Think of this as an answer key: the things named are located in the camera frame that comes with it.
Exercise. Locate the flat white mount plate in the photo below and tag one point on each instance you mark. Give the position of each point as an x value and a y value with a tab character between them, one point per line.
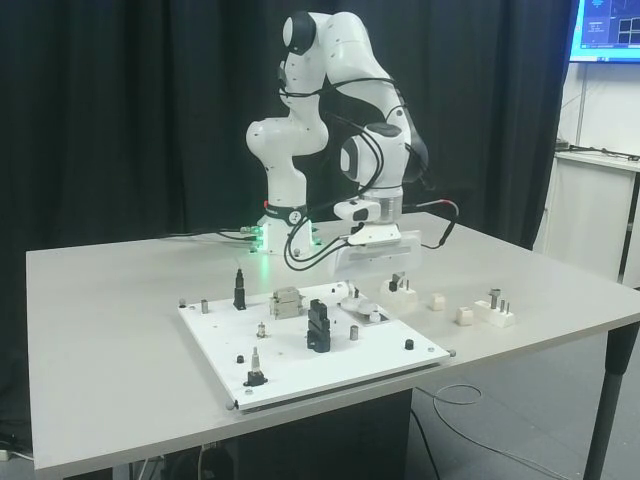
375	234

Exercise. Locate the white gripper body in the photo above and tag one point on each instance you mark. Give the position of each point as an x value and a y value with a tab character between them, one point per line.
380	264

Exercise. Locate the black table leg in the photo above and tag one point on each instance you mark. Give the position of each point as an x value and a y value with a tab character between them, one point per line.
607	400

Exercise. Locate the white medium gear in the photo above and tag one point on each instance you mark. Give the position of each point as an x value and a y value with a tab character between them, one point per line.
367	306

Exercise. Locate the small metal plug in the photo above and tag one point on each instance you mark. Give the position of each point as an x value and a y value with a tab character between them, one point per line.
260	329

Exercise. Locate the black curtain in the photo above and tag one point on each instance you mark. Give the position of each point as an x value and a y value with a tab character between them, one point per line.
125	125

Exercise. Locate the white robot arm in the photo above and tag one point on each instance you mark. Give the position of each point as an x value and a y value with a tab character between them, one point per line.
350	50

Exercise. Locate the white task board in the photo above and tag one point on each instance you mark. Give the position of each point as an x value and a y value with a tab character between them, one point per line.
300	370

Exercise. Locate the white power strip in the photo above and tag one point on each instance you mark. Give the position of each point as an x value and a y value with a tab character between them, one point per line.
5	455

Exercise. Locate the small white holder block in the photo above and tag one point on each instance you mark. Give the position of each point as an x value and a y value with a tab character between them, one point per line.
465	316
437	302

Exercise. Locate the white peg holder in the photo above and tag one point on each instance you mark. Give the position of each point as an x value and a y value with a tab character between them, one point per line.
492	314
400	301

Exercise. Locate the black D-SUB plug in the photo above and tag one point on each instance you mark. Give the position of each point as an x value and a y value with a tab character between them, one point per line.
317	325

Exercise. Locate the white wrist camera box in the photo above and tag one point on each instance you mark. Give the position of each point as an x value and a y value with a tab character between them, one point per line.
352	210

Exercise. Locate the black box under table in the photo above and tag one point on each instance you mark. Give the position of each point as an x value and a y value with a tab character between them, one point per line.
325	440

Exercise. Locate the large metal round peg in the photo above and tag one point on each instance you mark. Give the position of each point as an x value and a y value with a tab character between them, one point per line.
495	294

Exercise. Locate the white cabinet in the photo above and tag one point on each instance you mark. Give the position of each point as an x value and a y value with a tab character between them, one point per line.
590	215

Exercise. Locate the blue screen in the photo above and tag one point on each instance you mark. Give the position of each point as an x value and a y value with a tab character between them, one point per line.
605	30

